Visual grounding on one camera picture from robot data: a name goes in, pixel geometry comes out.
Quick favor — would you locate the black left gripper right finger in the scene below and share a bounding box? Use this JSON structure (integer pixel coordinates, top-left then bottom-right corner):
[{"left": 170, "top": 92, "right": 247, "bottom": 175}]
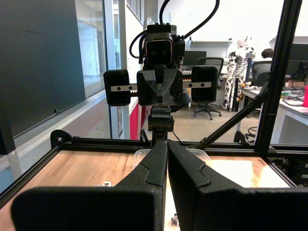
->
[{"left": 167, "top": 141, "right": 308, "bottom": 231}]

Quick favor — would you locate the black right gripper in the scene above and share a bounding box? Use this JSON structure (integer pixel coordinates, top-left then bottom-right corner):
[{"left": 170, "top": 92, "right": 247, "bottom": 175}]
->
[{"left": 103, "top": 65, "right": 218, "bottom": 106}]

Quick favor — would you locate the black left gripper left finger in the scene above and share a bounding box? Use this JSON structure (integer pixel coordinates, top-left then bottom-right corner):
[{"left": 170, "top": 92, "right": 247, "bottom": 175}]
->
[{"left": 11, "top": 141, "right": 167, "bottom": 231}]

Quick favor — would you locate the red cabinet panel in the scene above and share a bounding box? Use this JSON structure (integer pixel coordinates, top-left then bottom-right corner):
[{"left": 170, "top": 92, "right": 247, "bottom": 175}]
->
[{"left": 129, "top": 102, "right": 147, "bottom": 141}]

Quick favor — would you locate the black computer monitor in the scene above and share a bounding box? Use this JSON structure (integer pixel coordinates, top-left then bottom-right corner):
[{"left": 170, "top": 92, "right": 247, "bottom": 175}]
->
[
  {"left": 183, "top": 50, "right": 207, "bottom": 67},
  {"left": 291, "top": 50, "right": 308, "bottom": 81}
]

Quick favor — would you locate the black office chair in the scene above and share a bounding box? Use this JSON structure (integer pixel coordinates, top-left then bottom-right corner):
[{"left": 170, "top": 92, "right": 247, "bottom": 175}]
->
[
  {"left": 251, "top": 60, "right": 273, "bottom": 88},
  {"left": 192, "top": 57, "right": 224, "bottom": 121}
]

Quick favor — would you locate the clear plastic tub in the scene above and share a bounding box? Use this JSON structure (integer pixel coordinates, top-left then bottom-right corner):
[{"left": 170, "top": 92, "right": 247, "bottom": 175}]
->
[{"left": 133, "top": 147, "right": 213, "bottom": 170}]

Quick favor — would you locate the white lattice robot figure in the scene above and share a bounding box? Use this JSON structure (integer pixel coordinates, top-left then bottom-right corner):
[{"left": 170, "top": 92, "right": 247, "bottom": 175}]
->
[{"left": 222, "top": 37, "right": 256, "bottom": 113}]

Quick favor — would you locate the white office desk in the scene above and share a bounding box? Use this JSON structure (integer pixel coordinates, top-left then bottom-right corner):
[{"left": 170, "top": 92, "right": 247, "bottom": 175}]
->
[{"left": 237, "top": 83, "right": 308, "bottom": 146}]

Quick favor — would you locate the person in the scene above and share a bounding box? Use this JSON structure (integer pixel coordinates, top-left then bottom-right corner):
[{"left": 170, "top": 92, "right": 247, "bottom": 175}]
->
[{"left": 261, "top": 47, "right": 275, "bottom": 61}]

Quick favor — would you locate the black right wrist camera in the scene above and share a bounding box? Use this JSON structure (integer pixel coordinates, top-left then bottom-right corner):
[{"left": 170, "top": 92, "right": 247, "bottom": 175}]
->
[{"left": 144, "top": 33, "right": 174, "bottom": 66}]

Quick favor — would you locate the black looped right arm cable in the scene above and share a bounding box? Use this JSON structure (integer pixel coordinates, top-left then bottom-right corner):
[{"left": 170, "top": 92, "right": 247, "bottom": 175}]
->
[{"left": 129, "top": 30, "right": 147, "bottom": 58}]

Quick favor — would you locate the black arched right arm cable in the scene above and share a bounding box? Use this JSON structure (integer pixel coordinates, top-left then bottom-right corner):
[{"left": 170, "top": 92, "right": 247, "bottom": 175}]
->
[{"left": 158, "top": 0, "right": 221, "bottom": 39}]

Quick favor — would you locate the black metal frame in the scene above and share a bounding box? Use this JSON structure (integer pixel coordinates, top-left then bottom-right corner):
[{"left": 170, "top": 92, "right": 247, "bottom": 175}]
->
[{"left": 0, "top": 0, "right": 308, "bottom": 210}]

